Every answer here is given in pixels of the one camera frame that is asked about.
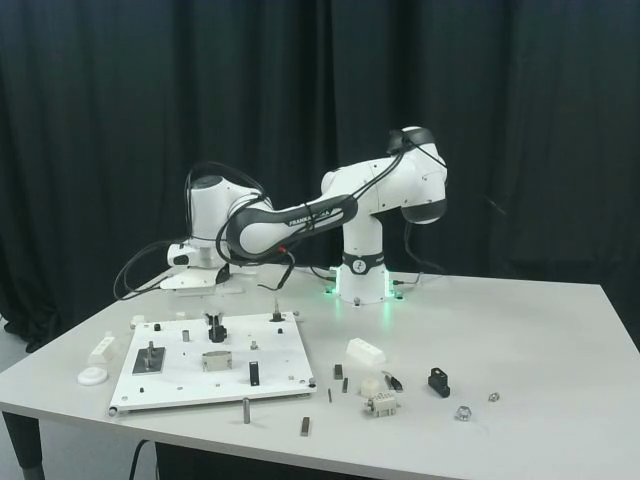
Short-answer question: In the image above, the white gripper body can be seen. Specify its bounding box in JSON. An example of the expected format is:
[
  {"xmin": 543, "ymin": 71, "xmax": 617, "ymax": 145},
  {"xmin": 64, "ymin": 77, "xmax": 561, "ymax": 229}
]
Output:
[{"xmin": 159, "ymin": 271, "xmax": 246, "ymax": 297}]

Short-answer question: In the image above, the white peg holder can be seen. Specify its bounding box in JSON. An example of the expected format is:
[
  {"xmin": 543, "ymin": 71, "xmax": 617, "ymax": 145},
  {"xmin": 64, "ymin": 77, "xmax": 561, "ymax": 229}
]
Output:
[
  {"xmin": 345, "ymin": 337, "xmax": 388, "ymax": 373},
  {"xmin": 88, "ymin": 335, "xmax": 122, "ymax": 367}
]

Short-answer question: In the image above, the white task board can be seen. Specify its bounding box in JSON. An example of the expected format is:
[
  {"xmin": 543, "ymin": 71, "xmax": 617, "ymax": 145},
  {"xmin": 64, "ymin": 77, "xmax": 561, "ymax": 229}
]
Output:
[{"xmin": 107, "ymin": 310, "xmax": 318, "ymax": 416}]

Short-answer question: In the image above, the white large gear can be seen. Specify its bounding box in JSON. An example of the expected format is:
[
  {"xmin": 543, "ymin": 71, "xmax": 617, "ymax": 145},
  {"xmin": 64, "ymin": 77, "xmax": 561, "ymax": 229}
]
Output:
[{"xmin": 76, "ymin": 365, "xmax": 109, "ymax": 387}]

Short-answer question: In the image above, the metal D-SUB plug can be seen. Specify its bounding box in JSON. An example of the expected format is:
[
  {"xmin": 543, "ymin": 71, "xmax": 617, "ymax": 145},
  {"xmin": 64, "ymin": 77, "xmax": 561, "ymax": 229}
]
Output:
[{"xmin": 362, "ymin": 394, "xmax": 397, "ymax": 417}]

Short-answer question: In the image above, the black curtain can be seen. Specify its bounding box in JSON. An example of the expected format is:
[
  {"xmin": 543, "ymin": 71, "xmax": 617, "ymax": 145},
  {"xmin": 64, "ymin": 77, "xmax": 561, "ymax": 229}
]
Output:
[{"xmin": 0, "ymin": 0, "xmax": 640, "ymax": 357}]

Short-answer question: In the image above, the black table leg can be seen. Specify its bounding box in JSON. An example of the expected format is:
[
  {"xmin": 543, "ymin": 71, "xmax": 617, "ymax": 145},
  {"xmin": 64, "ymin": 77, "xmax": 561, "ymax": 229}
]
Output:
[{"xmin": 1, "ymin": 411, "xmax": 42, "ymax": 480}]

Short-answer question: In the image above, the black plug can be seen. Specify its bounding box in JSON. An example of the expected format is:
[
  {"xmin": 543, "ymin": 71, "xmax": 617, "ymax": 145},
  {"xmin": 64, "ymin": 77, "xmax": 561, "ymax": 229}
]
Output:
[{"xmin": 426, "ymin": 366, "xmax": 452, "ymax": 399}]

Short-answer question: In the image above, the black looped cable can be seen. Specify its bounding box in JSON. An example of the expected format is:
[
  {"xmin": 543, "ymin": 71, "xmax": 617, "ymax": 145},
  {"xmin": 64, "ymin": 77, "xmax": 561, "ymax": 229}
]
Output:
[{"xmin": 113, "ymin": 238, "xmax": 197, "ymax": 303}]

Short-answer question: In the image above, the black cable under table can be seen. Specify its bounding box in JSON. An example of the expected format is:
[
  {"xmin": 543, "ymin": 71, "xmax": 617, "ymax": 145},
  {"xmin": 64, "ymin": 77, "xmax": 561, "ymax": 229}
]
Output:
[{"xmin": 129, "ymin": 438, "xmax": 157, "ymax": 480}]

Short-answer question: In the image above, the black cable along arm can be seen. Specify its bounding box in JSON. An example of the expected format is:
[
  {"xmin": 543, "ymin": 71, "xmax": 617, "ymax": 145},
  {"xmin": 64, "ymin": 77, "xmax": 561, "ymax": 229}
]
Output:
[{"xmin": 184, "ymin": 127, "xmax": 449, "ymax": 251}]

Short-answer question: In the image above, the black cable at robot foot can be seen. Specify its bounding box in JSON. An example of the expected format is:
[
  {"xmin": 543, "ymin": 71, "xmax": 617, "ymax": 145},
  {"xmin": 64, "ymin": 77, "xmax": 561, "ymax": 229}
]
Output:
[{"xmin": 392, "ymin": 218, "xmax": 447, "ymax": 289}]

